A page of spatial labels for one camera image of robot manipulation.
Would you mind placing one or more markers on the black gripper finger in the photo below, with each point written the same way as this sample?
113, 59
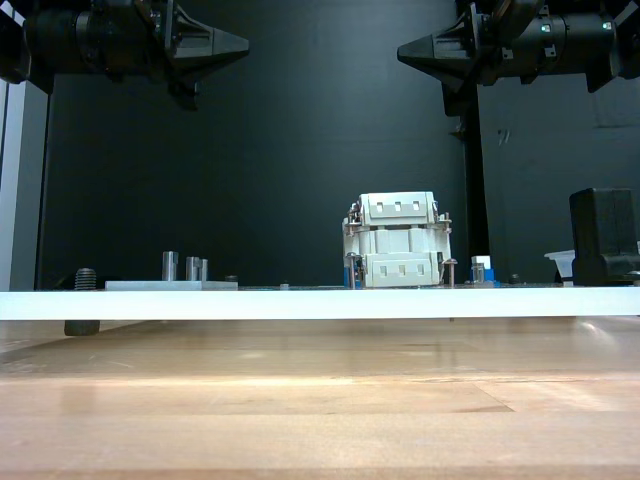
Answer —
200, 42
447, 47
432, 77
204, 73

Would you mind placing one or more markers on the beige HAN10E connector insert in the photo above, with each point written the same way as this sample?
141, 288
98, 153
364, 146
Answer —
395, 207

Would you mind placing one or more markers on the beige HAN10E socket base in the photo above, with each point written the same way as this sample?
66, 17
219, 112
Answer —
400, 270

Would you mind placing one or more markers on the black connector housing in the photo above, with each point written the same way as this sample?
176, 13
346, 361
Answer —
600, 235

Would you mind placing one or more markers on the blue holder with white plug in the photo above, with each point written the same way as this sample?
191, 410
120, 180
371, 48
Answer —
481, 261

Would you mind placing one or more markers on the black standoff screw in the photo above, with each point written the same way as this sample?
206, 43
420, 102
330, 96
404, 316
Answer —
514, 279
86, 278

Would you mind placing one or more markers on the grey metal plate with posts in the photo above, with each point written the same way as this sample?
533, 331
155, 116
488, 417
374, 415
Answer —
147, 285

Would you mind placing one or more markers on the clear plastic tub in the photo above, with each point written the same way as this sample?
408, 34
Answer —
561, 262

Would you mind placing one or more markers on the white task board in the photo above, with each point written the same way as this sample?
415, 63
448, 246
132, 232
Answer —
320, 305

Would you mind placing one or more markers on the black window post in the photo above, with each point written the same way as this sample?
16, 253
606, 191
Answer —
472, 190

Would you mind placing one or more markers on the grey window frame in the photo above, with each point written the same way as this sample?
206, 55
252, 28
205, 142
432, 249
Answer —
20, 200

